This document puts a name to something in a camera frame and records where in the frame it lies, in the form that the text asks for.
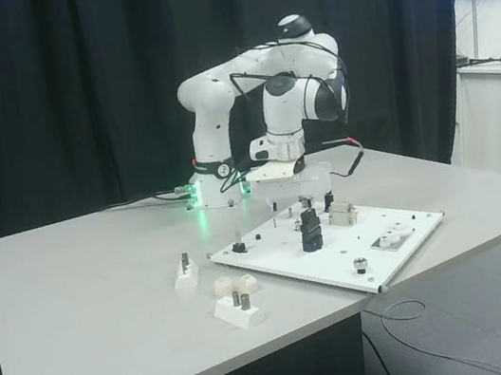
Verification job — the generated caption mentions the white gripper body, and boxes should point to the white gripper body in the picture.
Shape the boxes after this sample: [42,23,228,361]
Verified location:
[255,162,335,208]

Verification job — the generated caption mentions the small white round block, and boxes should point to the small white round block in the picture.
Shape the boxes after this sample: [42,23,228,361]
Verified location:
[211,274,237,298]

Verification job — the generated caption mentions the white square peg holder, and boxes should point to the white square peg holder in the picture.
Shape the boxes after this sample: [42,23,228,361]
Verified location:
[170,259,202,291]

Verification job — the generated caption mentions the white round peg holder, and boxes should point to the white round peg holder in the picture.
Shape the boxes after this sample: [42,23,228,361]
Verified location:
[210,290,268,336]

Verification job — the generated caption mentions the black D-SUB plug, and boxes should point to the black D-SUB plug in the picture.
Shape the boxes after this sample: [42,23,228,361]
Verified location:
[296,207,327,255]

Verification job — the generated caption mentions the white task board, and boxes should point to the white task board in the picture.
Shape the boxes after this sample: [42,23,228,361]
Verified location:
[200,181,457,322]

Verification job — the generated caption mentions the metal bolt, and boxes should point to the metal bolt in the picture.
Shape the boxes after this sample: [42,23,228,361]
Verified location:
[351,254,371,276]

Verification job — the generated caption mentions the small white square block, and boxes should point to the small white square block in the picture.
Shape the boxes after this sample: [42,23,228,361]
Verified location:
[233,272,260,297]

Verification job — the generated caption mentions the white large gear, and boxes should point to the white large gear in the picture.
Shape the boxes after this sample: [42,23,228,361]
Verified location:
[391,226,417,244]

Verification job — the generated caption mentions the white cabinet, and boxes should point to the white cabinet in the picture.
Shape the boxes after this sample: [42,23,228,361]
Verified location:
[444,58,501,200]

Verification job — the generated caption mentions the black items on cabinet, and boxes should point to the black items on cabinet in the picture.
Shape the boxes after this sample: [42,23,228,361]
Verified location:
[453,49,501,78]

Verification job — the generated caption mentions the black curtain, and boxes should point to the black curtain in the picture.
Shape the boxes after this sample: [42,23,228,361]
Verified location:
[0,0,501,375]

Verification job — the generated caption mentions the thin black rod with wire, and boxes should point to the thin black rod with wire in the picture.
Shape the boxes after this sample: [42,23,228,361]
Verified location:
[321,131,370,181]

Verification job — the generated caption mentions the black cables at arm foot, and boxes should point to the black cables at arm foot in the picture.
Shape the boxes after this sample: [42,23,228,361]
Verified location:
[105,184,198,215]

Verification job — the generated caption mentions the grey floor cable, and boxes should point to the grey floor cable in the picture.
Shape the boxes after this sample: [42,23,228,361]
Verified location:
[378,283,501,375]

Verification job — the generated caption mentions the black floor cable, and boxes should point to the black floor cable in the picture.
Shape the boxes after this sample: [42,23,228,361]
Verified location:
[361,327,401,375]

